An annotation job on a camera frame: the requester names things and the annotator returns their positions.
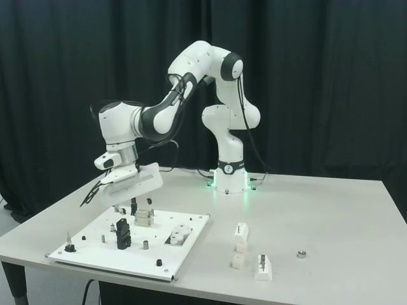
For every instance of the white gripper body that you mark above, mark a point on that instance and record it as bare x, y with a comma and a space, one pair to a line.
133, 187

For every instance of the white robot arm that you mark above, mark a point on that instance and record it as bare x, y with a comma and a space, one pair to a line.
229, 139

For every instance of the thick metal round peg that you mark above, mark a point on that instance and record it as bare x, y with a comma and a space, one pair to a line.
145, 245

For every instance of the white single peg holder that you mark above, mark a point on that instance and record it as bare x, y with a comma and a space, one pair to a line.
242, 235

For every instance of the white multi peg holder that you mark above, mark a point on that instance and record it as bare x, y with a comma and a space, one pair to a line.
263, 273

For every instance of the black D-SUB plug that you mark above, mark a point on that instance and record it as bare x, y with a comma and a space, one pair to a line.
123, 235

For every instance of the metal BNC plug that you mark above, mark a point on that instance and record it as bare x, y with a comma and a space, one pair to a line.
111, 227

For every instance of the white wrist sensor box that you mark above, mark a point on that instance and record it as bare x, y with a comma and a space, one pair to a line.
105, 161

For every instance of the white medium gear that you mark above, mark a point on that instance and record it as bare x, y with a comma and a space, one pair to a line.
175, 237

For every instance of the white large gear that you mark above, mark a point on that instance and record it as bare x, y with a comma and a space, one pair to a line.
183, 229

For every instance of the white task board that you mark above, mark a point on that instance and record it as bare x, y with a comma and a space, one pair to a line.
127, 257

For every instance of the metal bolt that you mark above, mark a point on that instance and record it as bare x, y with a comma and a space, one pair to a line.
262, 258

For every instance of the black table leg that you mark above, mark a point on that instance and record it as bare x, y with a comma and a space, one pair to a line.
14, 281

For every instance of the black curtain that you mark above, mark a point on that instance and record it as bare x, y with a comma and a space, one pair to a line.
47, 63

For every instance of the white wrist mount plate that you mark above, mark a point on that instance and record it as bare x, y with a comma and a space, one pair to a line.
124, 174

